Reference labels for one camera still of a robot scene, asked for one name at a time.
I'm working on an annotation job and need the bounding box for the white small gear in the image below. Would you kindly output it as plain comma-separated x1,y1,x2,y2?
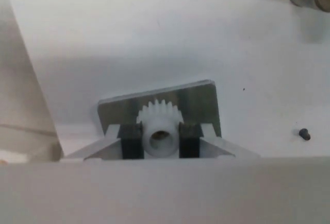
136,98,184,159

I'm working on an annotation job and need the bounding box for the white task board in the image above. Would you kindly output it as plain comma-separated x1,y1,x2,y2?
4,0,330,161

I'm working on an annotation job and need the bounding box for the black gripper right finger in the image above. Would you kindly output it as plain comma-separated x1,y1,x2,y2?
179,122,261,159

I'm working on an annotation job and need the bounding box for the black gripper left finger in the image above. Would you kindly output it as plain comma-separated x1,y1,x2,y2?
61,124,144,161

